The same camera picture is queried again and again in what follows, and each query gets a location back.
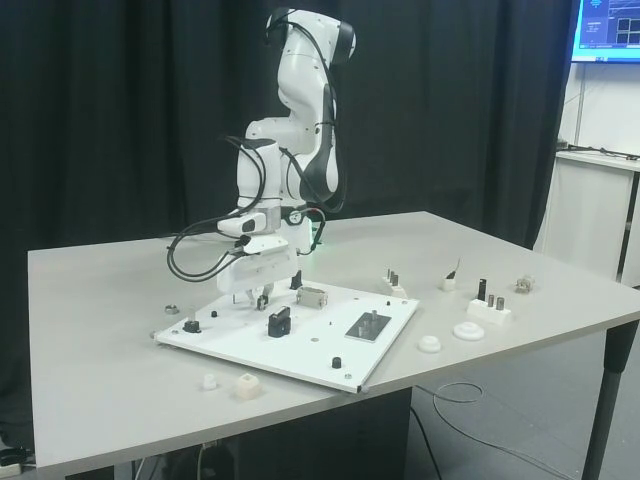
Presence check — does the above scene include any silver wrist ring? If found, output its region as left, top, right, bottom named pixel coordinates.
left=260, top=205, right=284, bottom=234

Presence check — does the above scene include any black floor cable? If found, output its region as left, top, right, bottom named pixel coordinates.
left=409, top=407, right=439, bottom=480

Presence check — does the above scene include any blue screen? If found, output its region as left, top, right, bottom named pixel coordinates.
left=571, top=0, right=640, bottom=65

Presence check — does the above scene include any thin grey floor cable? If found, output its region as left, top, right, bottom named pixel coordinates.
left=432, top=382, right=601, bottom=480

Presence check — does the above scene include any white cube holder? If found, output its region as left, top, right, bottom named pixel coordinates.
left=233, top=372, right=264, bottom=401

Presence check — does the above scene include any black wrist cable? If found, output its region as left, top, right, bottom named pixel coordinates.
left=166, top=133, right=274, bottom=284

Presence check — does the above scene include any white cabinet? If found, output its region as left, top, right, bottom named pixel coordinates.
left=533, top=149, right=640, bottom=291

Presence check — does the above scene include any white large gear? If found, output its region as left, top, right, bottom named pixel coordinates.
left=452, top=322, right=485, bottom=342

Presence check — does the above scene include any thin black rod red tag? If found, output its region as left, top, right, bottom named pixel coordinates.
left=305, top=208, right=327, bottom=251

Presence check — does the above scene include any flat white mounting plate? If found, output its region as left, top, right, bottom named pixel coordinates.
left=238, top=235, right=291, bottom=256

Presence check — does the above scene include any black curtain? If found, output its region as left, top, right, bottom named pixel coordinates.
left=0, top=0, right=585, bottom=451

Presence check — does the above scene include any black forearm cable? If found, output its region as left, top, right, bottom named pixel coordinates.
left=263, top=7, right=351, bottom=214

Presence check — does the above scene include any white task board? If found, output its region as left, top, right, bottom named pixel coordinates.
left=152, top=280, right=420, bottom=395

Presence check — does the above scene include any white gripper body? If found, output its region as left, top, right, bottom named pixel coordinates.
left=215, top=245, right=302, bottom=297

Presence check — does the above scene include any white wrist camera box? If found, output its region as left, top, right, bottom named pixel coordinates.
left=216, top=211, right=267, bottom=236

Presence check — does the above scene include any dark grey table leg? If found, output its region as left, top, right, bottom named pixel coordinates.
left=581, top=319, right=640, bottom=480

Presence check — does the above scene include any black cable on cabinet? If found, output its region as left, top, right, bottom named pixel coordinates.
left=555, top=141, right=640, bottom=161

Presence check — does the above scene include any white round peg holder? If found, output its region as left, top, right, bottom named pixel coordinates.
left=466, top=298, right=515, bottom=326

